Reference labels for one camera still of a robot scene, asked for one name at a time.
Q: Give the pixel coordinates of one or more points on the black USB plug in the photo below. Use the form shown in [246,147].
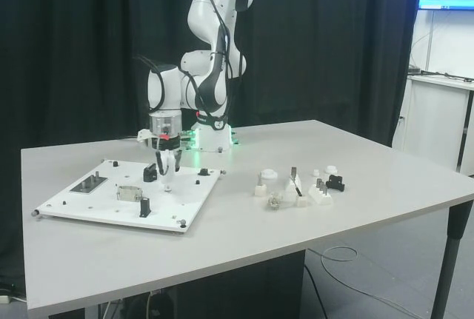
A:
[297,188]

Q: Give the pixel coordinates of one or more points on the black D-SUB plug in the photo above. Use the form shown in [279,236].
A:
[337,183]

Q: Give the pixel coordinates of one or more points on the large metal round peg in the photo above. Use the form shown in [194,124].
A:
[324,187]

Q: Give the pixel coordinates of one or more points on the white holder round pegs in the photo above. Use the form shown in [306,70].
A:
[320,197]

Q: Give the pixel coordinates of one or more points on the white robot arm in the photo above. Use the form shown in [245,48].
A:
[218,8]

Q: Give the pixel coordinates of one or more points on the white cabinet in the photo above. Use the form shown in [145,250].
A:
[433,123]

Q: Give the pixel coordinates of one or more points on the beige metal connector plug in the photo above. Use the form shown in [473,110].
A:
[273,202]

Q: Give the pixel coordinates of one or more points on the large metal square peg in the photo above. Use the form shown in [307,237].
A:
[294,172]

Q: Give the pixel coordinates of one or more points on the black table leg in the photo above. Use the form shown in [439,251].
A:
[450,252]

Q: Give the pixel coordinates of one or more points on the white medium gear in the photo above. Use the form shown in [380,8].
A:
[330,169]

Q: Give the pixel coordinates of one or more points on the white power strip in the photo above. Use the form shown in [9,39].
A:
[4,299]

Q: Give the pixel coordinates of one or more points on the white small holder with plug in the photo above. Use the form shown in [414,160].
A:
[260,189]

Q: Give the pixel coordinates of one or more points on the small metal round peg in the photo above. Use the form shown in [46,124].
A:
[319,184]

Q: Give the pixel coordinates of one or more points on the white task board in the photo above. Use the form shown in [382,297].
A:
[100,209]

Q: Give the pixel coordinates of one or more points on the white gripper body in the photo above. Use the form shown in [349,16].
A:
[170,161]

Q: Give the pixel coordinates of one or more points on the white holder square pegs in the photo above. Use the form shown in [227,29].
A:
[290,186]

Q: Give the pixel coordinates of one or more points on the white large gear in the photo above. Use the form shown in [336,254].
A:
[268,175]

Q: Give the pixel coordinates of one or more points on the black curtain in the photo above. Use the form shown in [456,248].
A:
[74,37]

